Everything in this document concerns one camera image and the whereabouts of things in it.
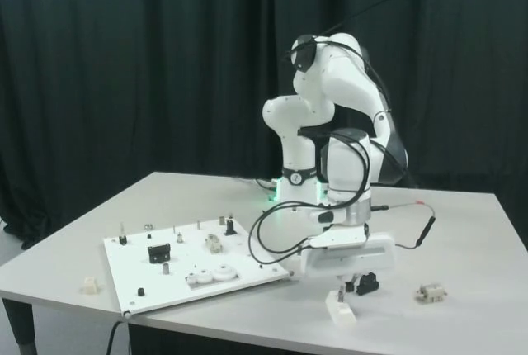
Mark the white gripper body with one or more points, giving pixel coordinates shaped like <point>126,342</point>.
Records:
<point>350,258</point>

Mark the metal round peg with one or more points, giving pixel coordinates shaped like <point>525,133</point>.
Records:
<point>342,296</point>

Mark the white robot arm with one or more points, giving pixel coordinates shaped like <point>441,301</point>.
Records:
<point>359,86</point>

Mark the white peg holder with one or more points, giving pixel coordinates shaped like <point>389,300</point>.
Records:
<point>340,309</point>

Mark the black plug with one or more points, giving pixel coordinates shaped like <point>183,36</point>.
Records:
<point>368,283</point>

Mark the beige metal connector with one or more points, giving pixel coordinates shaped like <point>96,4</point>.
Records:
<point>431,292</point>

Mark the white large gear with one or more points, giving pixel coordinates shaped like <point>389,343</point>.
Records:
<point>225,272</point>

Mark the white medium gear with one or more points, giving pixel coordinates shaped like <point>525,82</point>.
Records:
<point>205,277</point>

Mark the white small gear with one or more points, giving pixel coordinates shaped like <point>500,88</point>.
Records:
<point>191,278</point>

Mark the white task board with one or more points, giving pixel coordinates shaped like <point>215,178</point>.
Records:
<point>185,260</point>

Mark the metal hex nut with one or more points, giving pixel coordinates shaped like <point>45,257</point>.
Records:
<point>148,226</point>

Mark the white cube holder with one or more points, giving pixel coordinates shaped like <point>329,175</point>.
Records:
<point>91,285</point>

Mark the black curtain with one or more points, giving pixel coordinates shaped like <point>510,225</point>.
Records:
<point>123,62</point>

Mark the dark table leg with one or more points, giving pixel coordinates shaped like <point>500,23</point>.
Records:
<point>18,326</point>

